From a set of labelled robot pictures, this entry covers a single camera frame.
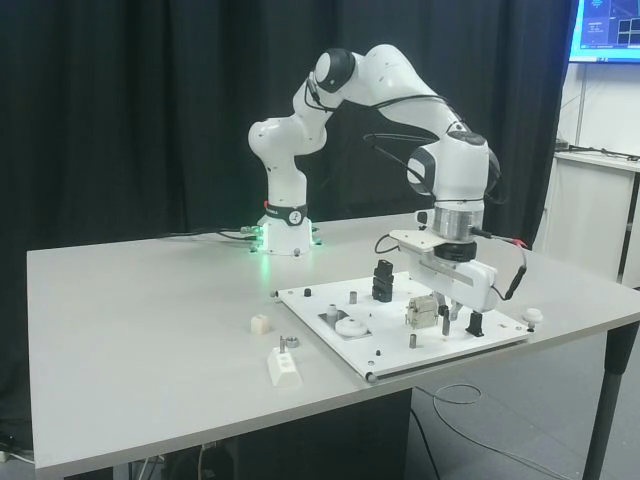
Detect black base cables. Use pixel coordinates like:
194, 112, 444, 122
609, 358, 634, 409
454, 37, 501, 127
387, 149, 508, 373
213, 225, 265, 247

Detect blue screen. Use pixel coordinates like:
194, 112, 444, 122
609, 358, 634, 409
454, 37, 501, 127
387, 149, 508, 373
568, 0, 640, 66

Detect white cabinet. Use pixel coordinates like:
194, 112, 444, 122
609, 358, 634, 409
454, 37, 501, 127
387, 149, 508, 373
541, 148, 640, 292

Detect metal connector block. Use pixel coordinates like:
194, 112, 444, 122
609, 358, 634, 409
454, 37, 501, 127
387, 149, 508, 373
403, 296, 441, 332

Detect black table leg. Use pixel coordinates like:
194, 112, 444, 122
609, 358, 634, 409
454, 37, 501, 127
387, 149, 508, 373
585, 318, 637, 480

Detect white large gear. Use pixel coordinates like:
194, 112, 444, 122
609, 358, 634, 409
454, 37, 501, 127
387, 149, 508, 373
335, 317, 369, 340

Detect black D-SUB plug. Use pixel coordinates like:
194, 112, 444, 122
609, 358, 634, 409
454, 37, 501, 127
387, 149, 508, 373
371, 258, 396, 304

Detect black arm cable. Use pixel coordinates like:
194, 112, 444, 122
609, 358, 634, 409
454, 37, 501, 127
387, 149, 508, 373
303, 72, 504, 205

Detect white peg holder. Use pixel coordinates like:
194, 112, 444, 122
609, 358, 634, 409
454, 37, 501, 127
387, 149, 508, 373
265, 349, 304, 388

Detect white task board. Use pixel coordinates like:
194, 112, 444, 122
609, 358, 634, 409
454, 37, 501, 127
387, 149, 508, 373
269, 273, 535, 385

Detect grey floor cable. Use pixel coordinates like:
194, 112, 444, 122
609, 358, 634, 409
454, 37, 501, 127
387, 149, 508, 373
430, 383, 594, 480

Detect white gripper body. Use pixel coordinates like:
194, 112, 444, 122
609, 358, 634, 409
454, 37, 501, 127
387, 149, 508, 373
406, 243, 500, 312

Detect black curtains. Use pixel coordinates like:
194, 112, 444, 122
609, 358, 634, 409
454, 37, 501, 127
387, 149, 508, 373
0, 0, 584, 451

